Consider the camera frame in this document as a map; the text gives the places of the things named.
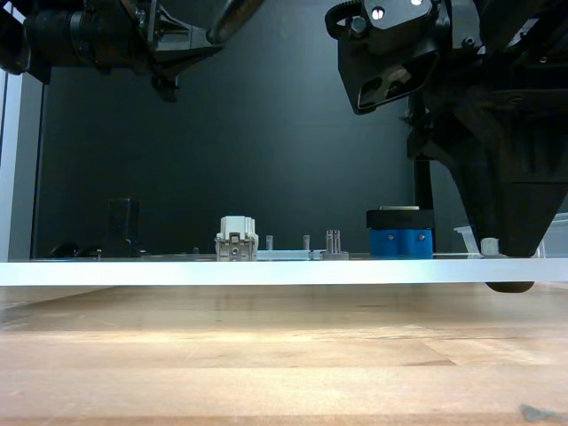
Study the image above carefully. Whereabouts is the black wall post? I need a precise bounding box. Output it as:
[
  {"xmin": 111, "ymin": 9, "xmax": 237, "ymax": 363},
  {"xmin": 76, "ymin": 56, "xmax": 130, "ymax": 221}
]
[{"xmin": 401, "ymin": 95, "xmax": 435, "ymax": 252}]

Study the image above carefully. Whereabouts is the blue plastic mount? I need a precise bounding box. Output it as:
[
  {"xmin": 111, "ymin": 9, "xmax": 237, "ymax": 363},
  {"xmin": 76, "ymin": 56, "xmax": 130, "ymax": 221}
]
[{"xmin": 368, "ymin": 227, "xmax": 434, "ymax": 260}]

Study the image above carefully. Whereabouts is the silver metal socket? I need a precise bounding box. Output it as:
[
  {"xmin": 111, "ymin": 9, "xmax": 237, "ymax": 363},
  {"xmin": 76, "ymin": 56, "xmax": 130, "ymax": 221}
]
[{"xmin": 319, "ymin": 228, "xmax": 351, "ymax": 261}]

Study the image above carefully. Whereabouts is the clear plastic tub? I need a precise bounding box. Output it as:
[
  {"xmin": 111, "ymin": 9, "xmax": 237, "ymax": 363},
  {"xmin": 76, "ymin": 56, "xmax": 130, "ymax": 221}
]
[{"xmin": 453, "ymin": 211, "xmax": 568, "ymax": 260}]

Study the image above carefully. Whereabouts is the black M12 bolt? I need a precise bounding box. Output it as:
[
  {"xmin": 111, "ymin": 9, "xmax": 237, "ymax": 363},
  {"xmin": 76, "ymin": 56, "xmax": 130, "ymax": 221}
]
[{"xmin": 485, "ymin": 280, "xmax": 535, "ymax": 295}]

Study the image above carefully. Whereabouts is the white board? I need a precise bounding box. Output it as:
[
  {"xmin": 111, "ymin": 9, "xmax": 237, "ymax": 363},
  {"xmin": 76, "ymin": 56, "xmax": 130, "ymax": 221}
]
[{"xmin": 0, "ymin": 252, "xmax": 568, "ymax": 288}]

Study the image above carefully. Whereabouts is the clear acrylic bar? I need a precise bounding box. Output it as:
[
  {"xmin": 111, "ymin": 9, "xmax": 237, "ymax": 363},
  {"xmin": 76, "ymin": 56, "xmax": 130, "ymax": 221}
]
[{"xmin": 256, "ymin": 248, "xmax": 321, "ymax": 262}]

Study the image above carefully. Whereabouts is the beige connector housing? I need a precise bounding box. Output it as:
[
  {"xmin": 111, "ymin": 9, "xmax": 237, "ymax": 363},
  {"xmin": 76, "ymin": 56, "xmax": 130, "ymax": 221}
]
[{"xmin": 213, "ymin": 215, "xmax": 260, "ymax": 263}]

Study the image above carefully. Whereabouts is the black connector block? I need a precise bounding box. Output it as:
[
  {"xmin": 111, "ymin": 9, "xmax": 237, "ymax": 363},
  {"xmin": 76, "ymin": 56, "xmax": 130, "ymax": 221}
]
[{"xmin": 366, "ymin": 204, "xmax": 436, "ymax": 233}]

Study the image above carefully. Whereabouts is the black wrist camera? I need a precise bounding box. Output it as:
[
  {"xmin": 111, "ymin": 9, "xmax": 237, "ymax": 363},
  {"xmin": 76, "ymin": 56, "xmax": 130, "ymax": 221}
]
[{"xmin": 336, "ymin": 0, "xmax": 443, "ymax": 117}]

